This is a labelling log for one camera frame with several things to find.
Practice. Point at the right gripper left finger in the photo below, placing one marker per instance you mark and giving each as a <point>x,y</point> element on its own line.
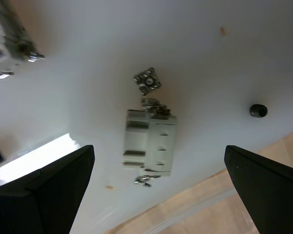
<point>39,195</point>

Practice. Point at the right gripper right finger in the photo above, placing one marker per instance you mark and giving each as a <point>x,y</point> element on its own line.
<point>271,195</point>

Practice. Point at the grey HAN10E connector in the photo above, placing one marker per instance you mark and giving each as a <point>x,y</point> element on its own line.
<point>149,141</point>

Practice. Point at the grey HAN10E hub socket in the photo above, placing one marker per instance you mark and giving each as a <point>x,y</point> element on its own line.
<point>5,29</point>

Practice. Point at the large black screw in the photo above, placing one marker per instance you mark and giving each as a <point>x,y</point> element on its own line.
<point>258,111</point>

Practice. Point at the white plastic board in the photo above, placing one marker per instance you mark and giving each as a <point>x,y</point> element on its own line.
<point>185,61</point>

